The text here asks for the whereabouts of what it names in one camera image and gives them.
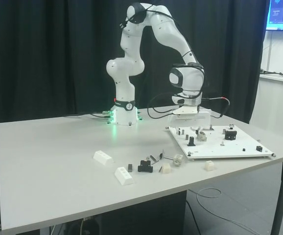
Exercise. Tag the black table leg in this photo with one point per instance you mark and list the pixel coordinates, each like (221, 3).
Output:
(282, 195)

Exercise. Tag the metal round peg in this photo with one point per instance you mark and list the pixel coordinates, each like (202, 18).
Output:
(153, 158)

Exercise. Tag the white cabinet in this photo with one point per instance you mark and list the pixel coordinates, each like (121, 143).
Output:
(276, 105)

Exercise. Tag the black cabinet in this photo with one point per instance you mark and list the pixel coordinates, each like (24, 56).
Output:
(144, 215)

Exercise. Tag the small white cube holder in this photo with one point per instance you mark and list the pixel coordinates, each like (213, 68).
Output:
(166, 169)
(209, 165)

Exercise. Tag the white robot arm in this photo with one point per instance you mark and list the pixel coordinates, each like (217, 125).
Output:
(129, 49)

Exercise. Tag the white task board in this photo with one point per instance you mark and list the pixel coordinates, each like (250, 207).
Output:
(219, 147)

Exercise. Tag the beige rectangular plug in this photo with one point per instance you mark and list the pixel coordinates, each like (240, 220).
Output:
(178, 161)

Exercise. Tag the dark metal square peg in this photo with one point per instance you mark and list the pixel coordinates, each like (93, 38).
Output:
(130, 167)

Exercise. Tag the black curtain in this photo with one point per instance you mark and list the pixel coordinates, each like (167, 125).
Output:
(33, 49)

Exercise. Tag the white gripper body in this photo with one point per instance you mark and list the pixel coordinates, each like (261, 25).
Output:
(193, 120)

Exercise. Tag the white peg holder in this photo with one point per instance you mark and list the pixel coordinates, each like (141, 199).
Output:
(124, 177)
(103, 159)

